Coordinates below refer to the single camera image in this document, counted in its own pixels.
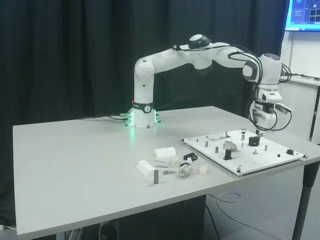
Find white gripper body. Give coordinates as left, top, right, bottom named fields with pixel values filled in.
left=251, top=106, right=276, bottom=132

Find white cabinet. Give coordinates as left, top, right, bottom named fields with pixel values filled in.
left=279, top=76, right=320, bottom=145

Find white task board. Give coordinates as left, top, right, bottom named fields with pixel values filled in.
left=181, top=128, right=308, bottom=178

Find dark table leg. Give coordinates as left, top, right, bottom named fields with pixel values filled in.
left=300, top=159, right=317, bottom=240

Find beige waterproof plug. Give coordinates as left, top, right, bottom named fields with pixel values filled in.
left=176, top=164, right=195, bottom=179

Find white peg holder with holes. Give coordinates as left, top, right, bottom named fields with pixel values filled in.
left=154, top=146, right=177, bottom=158
left=136, top=159, right=156, bottom=178

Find blue screen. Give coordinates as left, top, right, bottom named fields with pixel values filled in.
left=284, top=0, right=320, bottom=33

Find black curtain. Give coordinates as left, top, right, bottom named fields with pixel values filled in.
left=0, top=0, right=286, bottom=227

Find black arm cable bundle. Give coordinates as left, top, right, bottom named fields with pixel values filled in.
left=231, top=44, right=264, bottom=124

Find thin floor cable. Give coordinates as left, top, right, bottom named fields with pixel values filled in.
left=206, top=191, right=242, bottom=240

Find black base cables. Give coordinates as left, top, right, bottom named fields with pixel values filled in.
left=84, top=112, right=131, bottom=121

